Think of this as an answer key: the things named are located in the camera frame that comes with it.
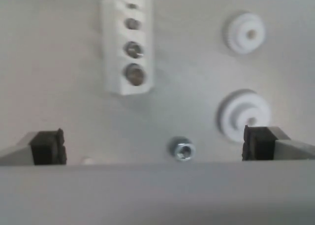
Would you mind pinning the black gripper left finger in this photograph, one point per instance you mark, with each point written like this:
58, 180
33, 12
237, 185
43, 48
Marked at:
46, 148

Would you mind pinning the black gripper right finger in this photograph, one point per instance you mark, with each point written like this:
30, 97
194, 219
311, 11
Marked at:
261, 146

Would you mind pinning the metal bolt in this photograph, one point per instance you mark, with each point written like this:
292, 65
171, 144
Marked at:
180, 150

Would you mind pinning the white large gear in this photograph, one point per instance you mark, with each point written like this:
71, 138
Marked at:
236, 111

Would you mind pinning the white medium gear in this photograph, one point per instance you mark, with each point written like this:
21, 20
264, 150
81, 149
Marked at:
243, 35

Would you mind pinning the white round peg holder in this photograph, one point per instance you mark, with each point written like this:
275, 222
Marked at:
115, 50

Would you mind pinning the medium metal round peg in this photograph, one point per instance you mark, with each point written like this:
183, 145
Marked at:
134, 48

